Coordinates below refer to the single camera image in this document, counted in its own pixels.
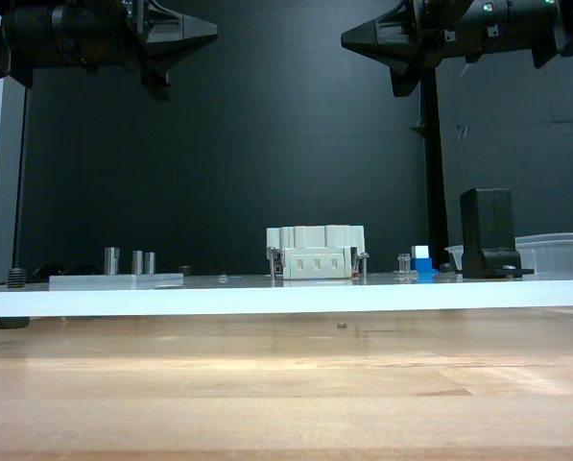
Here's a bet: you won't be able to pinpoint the gray metal bar holder plate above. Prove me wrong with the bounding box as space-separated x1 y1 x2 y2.
49 272 184 291

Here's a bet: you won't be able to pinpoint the clear plastic container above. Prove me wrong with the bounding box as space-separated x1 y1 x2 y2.
443 231 573 282

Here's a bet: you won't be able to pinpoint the white taskboard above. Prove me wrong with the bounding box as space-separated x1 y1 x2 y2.
0 272 573 321

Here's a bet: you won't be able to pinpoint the small clear plastic connector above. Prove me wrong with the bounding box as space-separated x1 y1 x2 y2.
394 252 418 281

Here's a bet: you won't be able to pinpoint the blue and white connector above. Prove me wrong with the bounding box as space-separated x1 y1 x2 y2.
409 244 435 283

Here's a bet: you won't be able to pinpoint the beige multipin connector housing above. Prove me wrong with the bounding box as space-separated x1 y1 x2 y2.
265 224 370 281

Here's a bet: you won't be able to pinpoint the black wall post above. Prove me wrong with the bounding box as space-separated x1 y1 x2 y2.
412 61 453 273

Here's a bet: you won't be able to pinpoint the black USB socket mount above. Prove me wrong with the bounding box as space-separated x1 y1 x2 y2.
459 186 536 280

